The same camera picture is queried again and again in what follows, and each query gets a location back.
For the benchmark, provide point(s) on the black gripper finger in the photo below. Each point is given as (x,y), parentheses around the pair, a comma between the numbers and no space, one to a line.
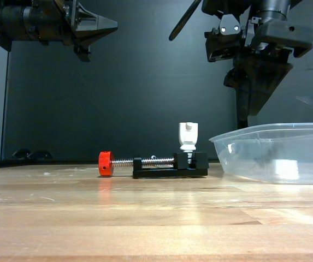
(265,79)
(242,106)
(104,26)

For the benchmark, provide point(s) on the white power plug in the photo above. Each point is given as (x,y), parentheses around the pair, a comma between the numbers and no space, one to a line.
(188,135)

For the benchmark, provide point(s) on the clear plastic tub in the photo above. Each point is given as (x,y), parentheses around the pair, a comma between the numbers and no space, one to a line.
(254,166)

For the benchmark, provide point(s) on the white cube adapter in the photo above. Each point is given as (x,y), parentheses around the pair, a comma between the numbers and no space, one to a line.
(284,169)

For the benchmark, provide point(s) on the black vise with red knob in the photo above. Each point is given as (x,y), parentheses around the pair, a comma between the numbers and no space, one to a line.
(170,172)

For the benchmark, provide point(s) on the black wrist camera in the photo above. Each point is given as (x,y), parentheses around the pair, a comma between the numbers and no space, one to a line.
(221,46)

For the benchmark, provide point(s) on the black aluminium frame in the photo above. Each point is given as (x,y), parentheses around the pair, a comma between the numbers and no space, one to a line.
(8,164)

